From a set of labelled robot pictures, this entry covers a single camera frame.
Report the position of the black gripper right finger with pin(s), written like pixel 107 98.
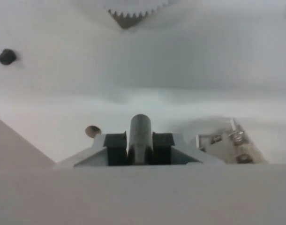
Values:
pixel 162 150

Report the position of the black round screw head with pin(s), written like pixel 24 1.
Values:
pixel 7 57

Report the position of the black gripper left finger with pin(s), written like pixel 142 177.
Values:
pixel 115 150

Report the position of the white large gear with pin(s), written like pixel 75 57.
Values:
pixel 138 7

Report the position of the metal round peg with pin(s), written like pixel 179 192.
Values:
pixel 140 136

